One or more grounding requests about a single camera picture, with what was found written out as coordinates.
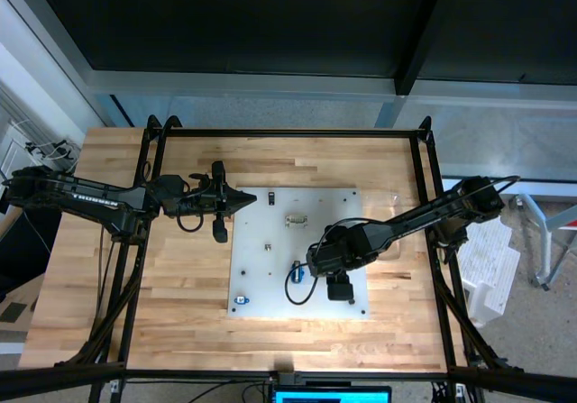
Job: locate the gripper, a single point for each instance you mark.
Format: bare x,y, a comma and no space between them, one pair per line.
340,291
219,231

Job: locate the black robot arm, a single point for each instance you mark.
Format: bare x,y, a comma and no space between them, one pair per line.
414,220
90,198

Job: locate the small black connector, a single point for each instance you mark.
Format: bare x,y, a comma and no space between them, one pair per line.
271,198

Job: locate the large blue connector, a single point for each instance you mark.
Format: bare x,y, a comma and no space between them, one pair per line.
295,273

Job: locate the silver connector housing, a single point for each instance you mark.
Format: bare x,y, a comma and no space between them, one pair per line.
296,221

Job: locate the white board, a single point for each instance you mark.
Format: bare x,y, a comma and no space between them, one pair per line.
261,304

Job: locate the small blue connector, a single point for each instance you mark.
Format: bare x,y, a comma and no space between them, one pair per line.
241,300

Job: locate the blue-edged screen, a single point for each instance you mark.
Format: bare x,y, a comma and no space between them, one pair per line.
329,396

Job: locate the grey metal stand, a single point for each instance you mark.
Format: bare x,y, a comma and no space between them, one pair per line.
538,222

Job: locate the black bin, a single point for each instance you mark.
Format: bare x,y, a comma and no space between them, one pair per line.
18,250

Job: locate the cardboard box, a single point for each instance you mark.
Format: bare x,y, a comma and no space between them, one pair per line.
27,295

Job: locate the black aluminium frame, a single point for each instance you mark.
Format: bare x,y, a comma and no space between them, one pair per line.
288,133

